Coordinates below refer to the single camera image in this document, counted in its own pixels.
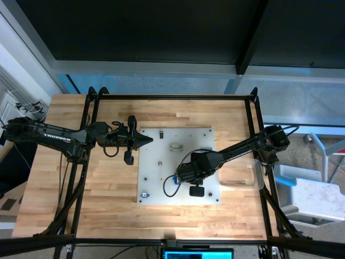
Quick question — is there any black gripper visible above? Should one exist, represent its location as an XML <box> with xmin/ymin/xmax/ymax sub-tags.
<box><xmin>176</xmin><ymin>161</ymin><xmax>209</xmax><ymax>187</ymax></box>
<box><xmin>117</xmin><ymin>115</ymin><xmax>154</xmax><ymax>166</ymax></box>

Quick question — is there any white task board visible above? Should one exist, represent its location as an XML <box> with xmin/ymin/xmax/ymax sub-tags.
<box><xmin>137</xmin><ymin>127</ymin><xmax>222</xmax><ymax>207</ymax></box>

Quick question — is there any clear plastic tub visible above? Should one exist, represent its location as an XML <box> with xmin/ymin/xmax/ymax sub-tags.
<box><xmin>218</xmin><ymin>158</ymin><xmax>267</xmax><ymax>192</ymax></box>

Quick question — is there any laptop screen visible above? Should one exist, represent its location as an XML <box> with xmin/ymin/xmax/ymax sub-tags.
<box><xmin>160</xmin><ymin>247</ymin><xmax>234</xmax><ymax>259</ymax></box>

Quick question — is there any white plastic step stool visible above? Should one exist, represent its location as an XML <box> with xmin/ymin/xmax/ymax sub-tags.
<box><xmin>274</xmin><ymin>163</ymin><xmax>345</xmax><ymax>228</ymax></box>

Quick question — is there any grey metal stand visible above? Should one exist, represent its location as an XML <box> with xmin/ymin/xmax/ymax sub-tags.
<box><xmin>304</xmin><ymin>132</ymin><xmax>345</xmax><ymax>184</ymax></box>

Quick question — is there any brown cardboard box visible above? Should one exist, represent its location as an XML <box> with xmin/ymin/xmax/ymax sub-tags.
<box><xmin>0</xmin><ymin>180</ymin><xmax>27</xmax><ymax>216</ymax></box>

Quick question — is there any black room pillar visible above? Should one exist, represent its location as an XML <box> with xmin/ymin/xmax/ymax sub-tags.
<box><xmin>235</xmin><ymin>0</ymin><xmax>270</xmax><ymax>76</ymax></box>

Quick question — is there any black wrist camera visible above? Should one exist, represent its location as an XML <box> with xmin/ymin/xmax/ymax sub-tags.
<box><xmin>189</xmin><ymin>186</ymin><xmax>205</xmax><ymax>198</ymax></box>

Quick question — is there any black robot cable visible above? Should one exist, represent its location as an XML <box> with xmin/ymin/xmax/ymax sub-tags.
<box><xmin>265</xmin><ymin>124</ymin><xmax>300</xmax><ymax>141</ymax></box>
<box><xmin>163</xmin><ymin>154</ymin><xmax>195</xmax><ymax>198</ymax></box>
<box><xmin>103</xmin><ymin>120</ymin><xmax>121</xmax><ymax>158</ymax></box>

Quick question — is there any small camera mount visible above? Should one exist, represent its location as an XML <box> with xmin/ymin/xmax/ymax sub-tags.
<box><xmin>161</xmin><ymin>234</ymin><xmax>178</xmax><ymax>247</ymax></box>

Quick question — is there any cable bundle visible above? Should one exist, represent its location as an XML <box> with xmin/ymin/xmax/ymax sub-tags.
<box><xmin>15</xmin><ymin>101</ymin><xmax>46</xmax><ymax>115</ymax></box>

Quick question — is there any black table frame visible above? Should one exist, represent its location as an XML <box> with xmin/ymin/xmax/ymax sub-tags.
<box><xmin>0</xmin><ymin>86</ymin><xmax>345</xmax><ymax>259</ymax></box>

